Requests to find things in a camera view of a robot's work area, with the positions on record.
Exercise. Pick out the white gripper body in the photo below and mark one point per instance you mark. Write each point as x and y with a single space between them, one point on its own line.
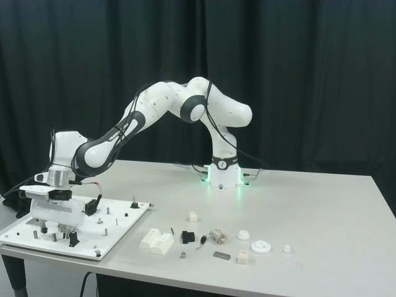
57 212

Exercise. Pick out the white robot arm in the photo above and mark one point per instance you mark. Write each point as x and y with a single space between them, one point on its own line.
161 96

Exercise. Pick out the white peg holder block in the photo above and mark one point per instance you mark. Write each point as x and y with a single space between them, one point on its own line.
148 239
162 245

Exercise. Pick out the large metal square peg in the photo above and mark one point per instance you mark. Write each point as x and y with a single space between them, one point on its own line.
221 254

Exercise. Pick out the white square holder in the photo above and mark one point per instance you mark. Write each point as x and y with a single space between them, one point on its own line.
243 257

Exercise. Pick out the white task board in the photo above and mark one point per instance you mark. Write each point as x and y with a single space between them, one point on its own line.
92 235

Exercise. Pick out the dark table leg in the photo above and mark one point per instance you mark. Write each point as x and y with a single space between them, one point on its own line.
14 275

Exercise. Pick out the black D-SUB plug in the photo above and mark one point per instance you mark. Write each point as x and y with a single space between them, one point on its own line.
187 237

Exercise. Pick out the small white holder cube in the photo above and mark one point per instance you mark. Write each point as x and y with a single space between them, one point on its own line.
192 216

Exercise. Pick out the black USB plug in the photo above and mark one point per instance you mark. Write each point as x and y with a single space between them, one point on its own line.
203 239

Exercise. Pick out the beige waterproof plug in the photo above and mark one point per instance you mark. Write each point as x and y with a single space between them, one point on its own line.
217 236

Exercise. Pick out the white medium gear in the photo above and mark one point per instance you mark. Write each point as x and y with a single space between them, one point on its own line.
242 235

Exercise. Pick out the white large gear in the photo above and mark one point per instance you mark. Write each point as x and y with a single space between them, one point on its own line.
259 247

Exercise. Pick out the white small gear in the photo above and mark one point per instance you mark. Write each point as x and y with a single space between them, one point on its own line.
287 248

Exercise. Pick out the black curtain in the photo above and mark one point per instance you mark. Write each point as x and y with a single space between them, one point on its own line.
309 62

